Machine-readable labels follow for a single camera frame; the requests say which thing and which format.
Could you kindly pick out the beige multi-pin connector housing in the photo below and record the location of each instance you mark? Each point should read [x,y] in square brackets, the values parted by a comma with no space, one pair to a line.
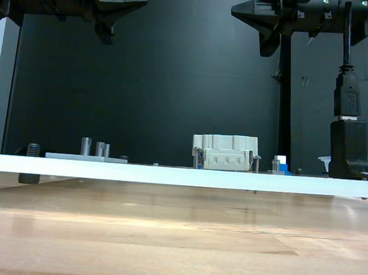
[227,150]

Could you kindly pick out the small blue white connector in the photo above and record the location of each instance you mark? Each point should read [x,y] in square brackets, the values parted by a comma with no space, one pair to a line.
[283,168]

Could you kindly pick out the large blue clamp connector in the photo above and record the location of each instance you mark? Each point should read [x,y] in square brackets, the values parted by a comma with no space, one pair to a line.
[199,161]

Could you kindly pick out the small silver socket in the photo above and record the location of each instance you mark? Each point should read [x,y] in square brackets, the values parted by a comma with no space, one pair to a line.
[275,166]

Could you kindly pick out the black screw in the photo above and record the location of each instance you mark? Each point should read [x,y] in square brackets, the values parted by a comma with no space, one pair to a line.
[299,170]
[124,157]
[33,150]

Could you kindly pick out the grey metal plate with pegs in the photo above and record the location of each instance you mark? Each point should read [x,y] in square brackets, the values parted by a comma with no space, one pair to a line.
[85,157]

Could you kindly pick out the white task board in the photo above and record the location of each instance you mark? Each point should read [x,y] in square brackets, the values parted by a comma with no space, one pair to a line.
[168,176]

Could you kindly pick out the black vertical wall post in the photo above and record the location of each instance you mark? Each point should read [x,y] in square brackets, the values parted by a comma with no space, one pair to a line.
[284,120]

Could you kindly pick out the black USB socket mount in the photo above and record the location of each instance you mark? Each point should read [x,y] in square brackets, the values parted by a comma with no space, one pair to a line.
[349,147]

